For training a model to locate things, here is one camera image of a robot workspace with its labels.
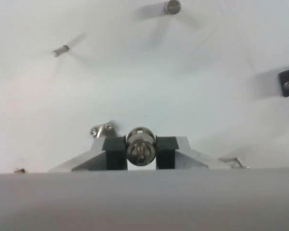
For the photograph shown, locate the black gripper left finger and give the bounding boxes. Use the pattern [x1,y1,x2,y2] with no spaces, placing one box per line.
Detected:
[48,135,128,172]

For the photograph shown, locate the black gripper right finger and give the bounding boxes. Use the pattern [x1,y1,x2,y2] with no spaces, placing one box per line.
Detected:
[155,136,210,170]

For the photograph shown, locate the metal BNC plug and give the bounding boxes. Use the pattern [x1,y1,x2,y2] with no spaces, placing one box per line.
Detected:
[126,126,158,167]

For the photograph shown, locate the white task board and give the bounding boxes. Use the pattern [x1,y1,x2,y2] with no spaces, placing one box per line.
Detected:
[0,0,289,174]

